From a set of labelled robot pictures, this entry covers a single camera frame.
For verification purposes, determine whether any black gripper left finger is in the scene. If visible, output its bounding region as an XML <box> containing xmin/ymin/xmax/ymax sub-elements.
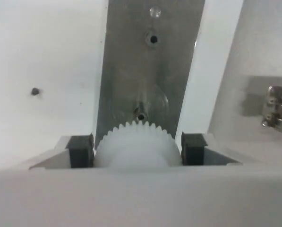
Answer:
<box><xmin>28</xmin><ymin>134</ymin><xmax>95</xmax><ymax>170</ymax></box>

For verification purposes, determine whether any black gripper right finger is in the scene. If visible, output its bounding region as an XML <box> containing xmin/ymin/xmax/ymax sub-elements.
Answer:
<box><xmin>180</xmin><ymin>131</ymin><xmax>242</xmax><ymax>166</ymax></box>

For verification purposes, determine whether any white medium gear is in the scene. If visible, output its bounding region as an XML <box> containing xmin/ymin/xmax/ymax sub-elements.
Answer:
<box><xmin>94</xmin><ymin>120</ymin><xmax>181</xmax><ymax>175</ymax></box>

